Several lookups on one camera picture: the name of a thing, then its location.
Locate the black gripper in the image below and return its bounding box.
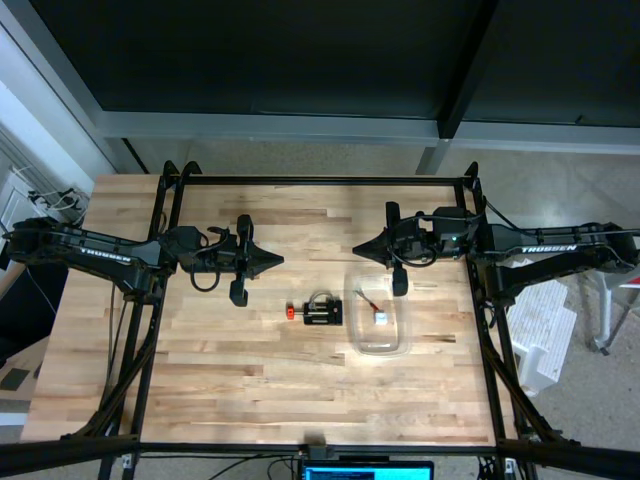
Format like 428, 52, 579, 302
219, 213, 286, 308
351, 200, 433, 298

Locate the red RCA plug braided cable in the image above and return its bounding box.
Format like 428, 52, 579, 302
351, 288, 381, 313

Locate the clear plastic container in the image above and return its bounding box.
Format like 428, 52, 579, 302
348, 272, 413, 358

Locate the black vise with red knob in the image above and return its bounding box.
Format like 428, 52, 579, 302
285, 289, 346, 329

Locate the white foam block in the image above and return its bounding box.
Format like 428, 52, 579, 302
507, 277, 577, 399

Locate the laptop with blue screen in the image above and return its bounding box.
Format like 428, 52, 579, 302
298, 459, 435, 480

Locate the grey metal stand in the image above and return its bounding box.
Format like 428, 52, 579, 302
564, 269, 640, 357

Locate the black chair seat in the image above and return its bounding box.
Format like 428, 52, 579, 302
0, 259, 69, 369

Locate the brown cardboard box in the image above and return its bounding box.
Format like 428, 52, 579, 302
0, 333, 54, 427

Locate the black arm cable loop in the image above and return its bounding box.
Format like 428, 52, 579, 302
189, 243, 223, 294

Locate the long black arm cable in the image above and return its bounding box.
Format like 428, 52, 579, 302
399, 197, 524, 236

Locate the grey partition frame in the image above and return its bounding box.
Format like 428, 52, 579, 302
0, 0, 640, 176

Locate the small black table camera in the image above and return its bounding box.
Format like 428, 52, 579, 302
303, 436, 329, 460

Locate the black and white cable bundle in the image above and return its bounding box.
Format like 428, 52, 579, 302
27, 185, 87, 217

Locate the black metal frame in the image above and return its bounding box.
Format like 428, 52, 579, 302
0, 159, 640, 480

